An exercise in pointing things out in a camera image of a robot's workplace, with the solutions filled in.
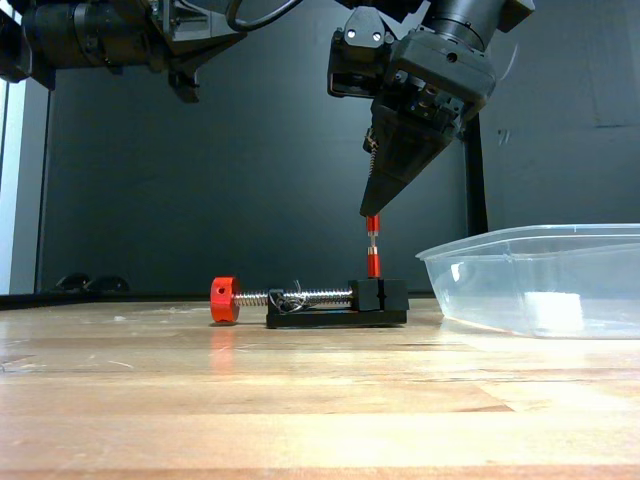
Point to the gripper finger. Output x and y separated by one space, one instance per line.
220 25
400 160
195 52

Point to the red RCA socket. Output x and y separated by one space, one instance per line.
374 267

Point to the clear plastic tub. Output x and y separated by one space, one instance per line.
475 295

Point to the black vise with steel screw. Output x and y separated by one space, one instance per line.
340 317

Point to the red round vise knob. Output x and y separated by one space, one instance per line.
222 305

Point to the black wall post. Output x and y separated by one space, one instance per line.
476 190

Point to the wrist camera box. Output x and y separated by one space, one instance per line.
357 55

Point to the black curved frame bracket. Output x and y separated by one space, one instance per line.
107 285
74 282

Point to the black aluminium frame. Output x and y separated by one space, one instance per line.
150 297

